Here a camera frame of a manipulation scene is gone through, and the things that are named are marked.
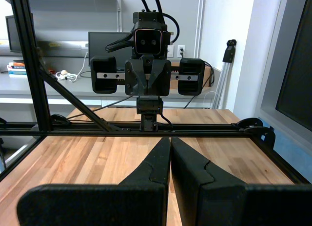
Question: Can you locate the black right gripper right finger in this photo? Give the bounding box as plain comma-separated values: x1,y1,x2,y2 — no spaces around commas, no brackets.
171,137,312,226

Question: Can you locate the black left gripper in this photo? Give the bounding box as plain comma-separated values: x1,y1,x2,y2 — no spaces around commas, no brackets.
90,54,206,96

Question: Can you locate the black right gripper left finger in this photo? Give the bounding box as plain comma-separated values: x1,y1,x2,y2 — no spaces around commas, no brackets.
16,137,171,226

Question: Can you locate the black computer monitor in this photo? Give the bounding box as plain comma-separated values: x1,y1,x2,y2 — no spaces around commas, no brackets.
88,32,134,68
5,15,23,53

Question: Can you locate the aluminium stand with black head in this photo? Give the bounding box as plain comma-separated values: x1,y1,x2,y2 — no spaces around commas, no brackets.
215,39,237,110

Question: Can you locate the stack of books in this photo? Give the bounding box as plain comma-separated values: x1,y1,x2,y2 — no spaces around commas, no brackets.
6,62,27,78

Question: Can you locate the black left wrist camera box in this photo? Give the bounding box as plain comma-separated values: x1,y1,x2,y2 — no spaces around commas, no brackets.
135,28,163,55

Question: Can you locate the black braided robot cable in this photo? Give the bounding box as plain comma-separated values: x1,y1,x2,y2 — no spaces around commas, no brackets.
105,33,135,54

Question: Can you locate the white wall shelf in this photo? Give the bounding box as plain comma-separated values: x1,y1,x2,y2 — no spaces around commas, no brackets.
24,0,123,33

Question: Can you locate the white cable bundle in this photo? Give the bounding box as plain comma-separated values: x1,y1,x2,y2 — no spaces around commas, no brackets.
55,51,89,83

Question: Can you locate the black aluminium table frame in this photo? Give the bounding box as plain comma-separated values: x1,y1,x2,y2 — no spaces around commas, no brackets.
0,0,312,185

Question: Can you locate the dark wall panel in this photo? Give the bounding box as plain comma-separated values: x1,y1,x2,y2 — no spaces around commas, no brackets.
275,0,312,133

